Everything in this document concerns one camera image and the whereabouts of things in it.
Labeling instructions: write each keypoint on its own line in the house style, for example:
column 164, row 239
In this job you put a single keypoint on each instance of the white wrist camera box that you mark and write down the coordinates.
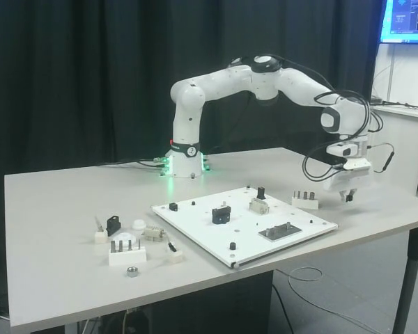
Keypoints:
column 341, row 150

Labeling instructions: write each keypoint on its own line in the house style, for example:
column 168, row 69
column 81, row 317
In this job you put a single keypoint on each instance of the medium metal square peg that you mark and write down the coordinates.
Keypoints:
column 120, row 245

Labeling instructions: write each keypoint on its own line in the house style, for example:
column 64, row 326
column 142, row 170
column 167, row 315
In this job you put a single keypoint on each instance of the black curtain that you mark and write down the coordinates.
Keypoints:
column 90, row 69

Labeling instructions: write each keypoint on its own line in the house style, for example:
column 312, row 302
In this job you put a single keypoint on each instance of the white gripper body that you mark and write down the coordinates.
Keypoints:
column 348, row 179

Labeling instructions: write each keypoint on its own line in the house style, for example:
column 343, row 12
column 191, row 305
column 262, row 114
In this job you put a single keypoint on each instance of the white round peg holder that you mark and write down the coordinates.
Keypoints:
column 304, row 202

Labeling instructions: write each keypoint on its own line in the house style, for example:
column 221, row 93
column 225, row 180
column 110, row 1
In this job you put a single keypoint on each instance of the white medium gear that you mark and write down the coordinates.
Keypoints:
column 138, row 224

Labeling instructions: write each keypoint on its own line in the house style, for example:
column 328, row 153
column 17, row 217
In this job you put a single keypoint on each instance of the black USB plug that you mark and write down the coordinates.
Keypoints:
column 171, row 247

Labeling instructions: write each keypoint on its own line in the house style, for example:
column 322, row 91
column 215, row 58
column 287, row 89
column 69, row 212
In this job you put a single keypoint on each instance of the black D-SUB plug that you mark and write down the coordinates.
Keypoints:
column 113, row 225

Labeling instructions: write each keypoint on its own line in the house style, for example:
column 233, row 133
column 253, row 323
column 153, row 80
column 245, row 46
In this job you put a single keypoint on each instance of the white large gear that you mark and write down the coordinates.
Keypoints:
column 125, row 236

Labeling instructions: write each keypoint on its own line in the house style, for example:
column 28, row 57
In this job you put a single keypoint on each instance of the clear Ethernet plug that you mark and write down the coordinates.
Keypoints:
column 99, row 223

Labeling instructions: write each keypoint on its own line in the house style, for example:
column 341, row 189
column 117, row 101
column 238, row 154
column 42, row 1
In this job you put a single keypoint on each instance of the large metal square peg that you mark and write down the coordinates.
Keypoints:
column 113, row 245

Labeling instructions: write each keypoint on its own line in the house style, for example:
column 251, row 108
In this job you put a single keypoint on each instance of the white task board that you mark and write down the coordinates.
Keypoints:
column 244, row 226

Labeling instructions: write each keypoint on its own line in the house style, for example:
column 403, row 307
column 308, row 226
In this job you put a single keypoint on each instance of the white square peg holder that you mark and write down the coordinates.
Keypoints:
column 127, row 257

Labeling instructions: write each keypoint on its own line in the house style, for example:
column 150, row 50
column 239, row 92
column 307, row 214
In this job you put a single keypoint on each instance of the white USB plug holder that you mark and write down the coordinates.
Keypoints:
column 176, row 256

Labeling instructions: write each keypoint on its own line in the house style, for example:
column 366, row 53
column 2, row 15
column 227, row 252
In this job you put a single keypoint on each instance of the blue screen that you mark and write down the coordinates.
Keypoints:
column 407, row 21

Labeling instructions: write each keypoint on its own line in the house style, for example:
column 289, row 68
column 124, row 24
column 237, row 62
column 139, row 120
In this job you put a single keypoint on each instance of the small metal square peg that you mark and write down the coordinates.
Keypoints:
column 129, row 244

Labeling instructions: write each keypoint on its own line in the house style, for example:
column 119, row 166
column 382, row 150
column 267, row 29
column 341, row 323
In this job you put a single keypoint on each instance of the large metal round peg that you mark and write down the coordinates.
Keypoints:
column 311, row 196

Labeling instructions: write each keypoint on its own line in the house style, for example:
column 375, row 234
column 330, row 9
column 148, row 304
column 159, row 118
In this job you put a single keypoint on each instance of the flat white mounting plate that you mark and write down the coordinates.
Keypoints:
column 358, row 163

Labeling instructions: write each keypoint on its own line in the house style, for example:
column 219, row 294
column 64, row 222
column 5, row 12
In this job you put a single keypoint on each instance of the beige waterproof plug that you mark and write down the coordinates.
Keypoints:
column 153, row 234

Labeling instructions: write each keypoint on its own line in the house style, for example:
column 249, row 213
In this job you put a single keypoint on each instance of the dark grey table leg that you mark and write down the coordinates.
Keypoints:
column 415, row 271

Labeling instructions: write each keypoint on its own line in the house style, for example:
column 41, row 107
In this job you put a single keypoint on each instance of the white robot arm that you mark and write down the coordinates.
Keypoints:
column 230, row 80

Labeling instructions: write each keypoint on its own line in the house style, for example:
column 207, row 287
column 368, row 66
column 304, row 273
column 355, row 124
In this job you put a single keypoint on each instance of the metal bolt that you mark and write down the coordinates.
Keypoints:
column 130, row 271

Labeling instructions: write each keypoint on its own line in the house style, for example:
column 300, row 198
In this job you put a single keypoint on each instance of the white cabinet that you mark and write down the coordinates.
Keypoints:
column 404, row 146

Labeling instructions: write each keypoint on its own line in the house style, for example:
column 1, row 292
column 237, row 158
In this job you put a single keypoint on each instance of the black under-table panel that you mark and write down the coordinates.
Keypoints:
column 177, row 302

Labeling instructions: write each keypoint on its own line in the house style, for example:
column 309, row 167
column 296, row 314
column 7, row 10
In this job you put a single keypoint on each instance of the small white plug holder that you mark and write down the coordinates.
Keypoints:
column 100, row 237

